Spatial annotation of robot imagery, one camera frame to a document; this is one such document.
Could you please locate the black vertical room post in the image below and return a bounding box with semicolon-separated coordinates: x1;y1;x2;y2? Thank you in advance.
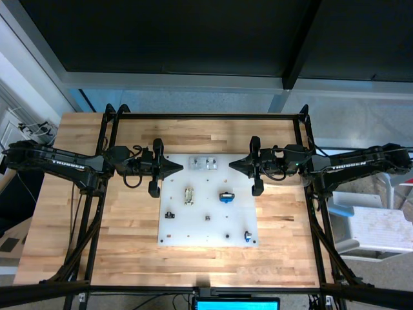
282;0;323;90

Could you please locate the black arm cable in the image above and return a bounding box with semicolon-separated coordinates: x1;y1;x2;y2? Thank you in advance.
122;170;145;189
303;134;330;159

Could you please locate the black table frame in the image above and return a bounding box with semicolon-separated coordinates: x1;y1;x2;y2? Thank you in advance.
0;103;413;310

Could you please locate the white mounting board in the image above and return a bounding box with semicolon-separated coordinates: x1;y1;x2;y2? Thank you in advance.
157;153;260;248

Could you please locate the white cable bundle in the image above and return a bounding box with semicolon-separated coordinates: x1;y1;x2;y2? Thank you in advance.
9;108;58;140

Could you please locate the white plastic step stool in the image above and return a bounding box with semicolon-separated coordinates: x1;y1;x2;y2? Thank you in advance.
328;190;413;263

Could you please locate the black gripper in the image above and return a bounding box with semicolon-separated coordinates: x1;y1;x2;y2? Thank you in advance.
130;138;185;198
228;136;285;198

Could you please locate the blue edged screen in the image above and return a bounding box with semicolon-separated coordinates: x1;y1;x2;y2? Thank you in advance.
192;296;281;310

